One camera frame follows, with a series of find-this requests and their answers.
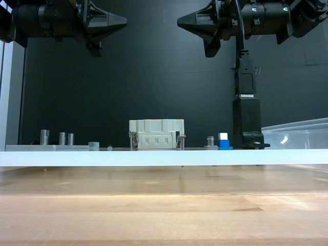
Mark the small blue holder white block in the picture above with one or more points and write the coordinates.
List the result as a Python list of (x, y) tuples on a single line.
[(224, 144)]

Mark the white mounting board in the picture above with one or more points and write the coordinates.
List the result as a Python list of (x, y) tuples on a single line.
[(164, 159)]

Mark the clear plastic tub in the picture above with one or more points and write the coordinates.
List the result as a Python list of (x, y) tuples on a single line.
[(294, 138)]

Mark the black USB hub holder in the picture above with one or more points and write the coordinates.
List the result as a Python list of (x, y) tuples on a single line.
[(246, 118)]

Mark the small metal standoff bolt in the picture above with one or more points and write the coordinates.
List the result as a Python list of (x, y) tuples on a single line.
[(210, 141)]

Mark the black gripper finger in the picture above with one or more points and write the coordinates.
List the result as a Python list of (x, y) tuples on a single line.
[(102, 18), (205, 32), (105, 32), (205, 16)]

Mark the grey metal plate with pegs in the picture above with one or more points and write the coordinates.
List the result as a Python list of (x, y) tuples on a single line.
[(30, 147)]

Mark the small grey metal block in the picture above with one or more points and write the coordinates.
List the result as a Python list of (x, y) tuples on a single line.
[(93, 145)]

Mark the beige multi-pin connector housing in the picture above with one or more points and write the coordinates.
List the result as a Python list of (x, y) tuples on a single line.
[(156, 128)]

